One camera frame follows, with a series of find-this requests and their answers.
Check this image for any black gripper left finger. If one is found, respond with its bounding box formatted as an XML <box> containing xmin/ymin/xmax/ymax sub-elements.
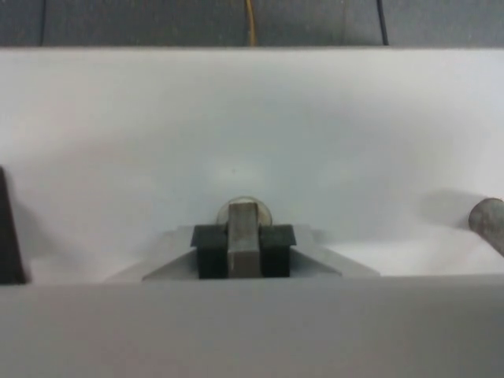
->
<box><xmin>104</xmin><ymin>224</ymin><xmax>230</xmax><ymax>283</ymax></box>

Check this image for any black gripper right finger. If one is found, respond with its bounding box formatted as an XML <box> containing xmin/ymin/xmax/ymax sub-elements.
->
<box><xmin>258</xmin><ymin>224</ymin><xmax>382</xmax><ymax>280</ymax></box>

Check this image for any black floor cable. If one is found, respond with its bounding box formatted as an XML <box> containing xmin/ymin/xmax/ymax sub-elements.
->
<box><xmin>376</xmin><ymin>0</ymin><xmax>390</xmax><ymax>46</ymax></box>

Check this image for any metal round peg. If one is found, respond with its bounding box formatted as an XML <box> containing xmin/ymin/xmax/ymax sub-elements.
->
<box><xmin>468</xmin><ymin>198</ymin><xmax>504</xmax><ymax>259</ymax></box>

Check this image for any metal square peg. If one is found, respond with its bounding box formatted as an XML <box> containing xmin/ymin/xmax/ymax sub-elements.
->
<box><xmin>226</xmin><ymin>201</ymin><xmax>261</xmax><ymax>279</ymax></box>

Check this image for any yellow floor cable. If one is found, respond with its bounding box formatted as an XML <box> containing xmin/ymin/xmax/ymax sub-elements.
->
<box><xmin>246</xmin><ymin>0</ymin><xmax>258</xmax><ymax>47</ymax></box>

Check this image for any white task board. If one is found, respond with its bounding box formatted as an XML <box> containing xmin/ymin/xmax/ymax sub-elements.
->
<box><xmin>0</xmin><ymin>46</ymin><xmax>504</xmax><ymax>285</ymax></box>

